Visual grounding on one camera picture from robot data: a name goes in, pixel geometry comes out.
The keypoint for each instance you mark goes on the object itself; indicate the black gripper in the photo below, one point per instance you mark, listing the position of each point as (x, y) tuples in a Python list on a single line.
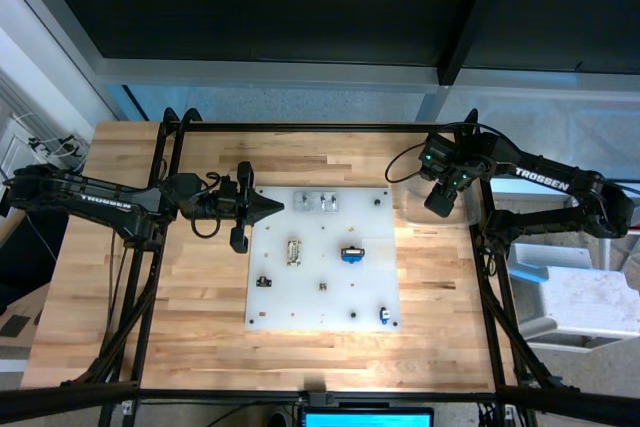
[(244, 177), (440, 202)]

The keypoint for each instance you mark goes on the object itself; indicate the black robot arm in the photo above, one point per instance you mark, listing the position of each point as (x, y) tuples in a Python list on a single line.
[(100, 199), (540, 172)]

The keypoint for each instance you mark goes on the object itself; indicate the beige connector housing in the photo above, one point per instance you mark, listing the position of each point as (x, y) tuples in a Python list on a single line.
[(295, 253)]

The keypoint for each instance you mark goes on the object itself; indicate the blue d-sub connector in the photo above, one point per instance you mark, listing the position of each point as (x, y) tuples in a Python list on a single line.
[(352, 254)]

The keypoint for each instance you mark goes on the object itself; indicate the clear plastic tub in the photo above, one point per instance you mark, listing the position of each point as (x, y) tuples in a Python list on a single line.
[(415, 212)]

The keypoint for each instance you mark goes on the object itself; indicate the small black socket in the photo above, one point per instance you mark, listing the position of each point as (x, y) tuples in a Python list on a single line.
[(264, 282)]

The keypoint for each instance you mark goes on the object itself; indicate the white plastic board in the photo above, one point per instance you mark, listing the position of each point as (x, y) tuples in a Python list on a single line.
[(300, 307)]

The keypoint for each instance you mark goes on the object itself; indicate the blue rj45 socket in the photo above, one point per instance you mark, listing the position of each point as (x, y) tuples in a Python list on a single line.
[(384, 315)]

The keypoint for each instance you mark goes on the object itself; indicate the white plastic step stool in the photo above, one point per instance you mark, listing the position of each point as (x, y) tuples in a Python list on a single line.
[(585, 297)]

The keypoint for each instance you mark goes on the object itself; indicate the black vertical beam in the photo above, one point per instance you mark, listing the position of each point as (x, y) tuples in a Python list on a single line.
[(465, 22)]

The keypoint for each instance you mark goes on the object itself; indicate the black round stool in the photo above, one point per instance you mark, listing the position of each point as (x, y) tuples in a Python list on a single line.
[(277, 419)]

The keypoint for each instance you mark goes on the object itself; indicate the laptop screen with blue edge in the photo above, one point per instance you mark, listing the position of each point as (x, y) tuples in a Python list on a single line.
[(367, 419)]

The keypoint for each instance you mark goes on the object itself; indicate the black case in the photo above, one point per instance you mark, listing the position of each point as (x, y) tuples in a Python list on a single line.
[(20, 262)]

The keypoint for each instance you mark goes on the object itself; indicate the brown cardboard sheet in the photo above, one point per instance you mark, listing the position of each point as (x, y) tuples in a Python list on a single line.
[(30, 307)]

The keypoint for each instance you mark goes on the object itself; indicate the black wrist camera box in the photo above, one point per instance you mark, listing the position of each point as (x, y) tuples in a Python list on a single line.
[(228, 187)]

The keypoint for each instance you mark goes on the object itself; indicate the black aluminium frame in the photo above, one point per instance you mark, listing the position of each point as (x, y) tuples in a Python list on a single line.
[(320, 128)]

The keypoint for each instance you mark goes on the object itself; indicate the white tubular frame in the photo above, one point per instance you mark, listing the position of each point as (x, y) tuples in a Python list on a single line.
[(605, 252)]

